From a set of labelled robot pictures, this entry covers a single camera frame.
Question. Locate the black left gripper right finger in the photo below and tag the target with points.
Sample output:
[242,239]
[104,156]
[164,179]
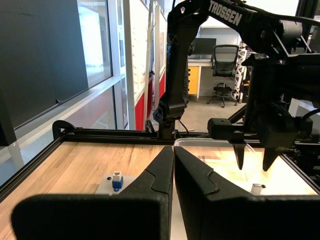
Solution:
[250,217]

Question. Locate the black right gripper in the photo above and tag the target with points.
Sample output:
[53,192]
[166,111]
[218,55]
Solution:
[225,130]

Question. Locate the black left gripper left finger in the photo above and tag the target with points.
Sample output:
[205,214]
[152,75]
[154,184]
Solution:
[100,217]

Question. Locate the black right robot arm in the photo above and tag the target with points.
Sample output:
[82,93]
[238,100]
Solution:
[180,62]

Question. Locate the white square bar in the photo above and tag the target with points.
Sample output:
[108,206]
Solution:
[116,176]

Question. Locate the small silver metal block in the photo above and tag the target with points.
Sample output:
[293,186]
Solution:
[256,189]

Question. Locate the white side table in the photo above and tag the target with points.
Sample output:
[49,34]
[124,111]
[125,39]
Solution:
[300,105]

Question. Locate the yellow drawer cabinet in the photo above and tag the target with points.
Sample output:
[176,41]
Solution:
[193,80]

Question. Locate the white lattice column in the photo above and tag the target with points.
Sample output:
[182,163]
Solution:
[242,57]

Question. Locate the black mesh office chair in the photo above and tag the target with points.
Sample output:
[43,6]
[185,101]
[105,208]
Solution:
[225,60]

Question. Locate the white office desk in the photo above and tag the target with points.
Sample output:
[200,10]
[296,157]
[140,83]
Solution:
[200,63]

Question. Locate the red partition panel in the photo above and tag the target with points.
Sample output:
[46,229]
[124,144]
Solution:
[162,85]
[140,112]

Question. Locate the grey window ledge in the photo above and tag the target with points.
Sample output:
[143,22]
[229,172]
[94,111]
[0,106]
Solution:
[75,101]

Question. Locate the black computer monitor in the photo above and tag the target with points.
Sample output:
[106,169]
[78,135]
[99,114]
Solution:
[205,47]

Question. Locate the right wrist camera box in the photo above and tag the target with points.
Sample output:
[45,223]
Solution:
[280,136]

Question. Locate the black aluminium frame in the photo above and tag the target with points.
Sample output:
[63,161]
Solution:
[112,132]

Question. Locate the black curved frame bracket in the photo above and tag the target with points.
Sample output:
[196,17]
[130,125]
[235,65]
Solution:
[60,124]

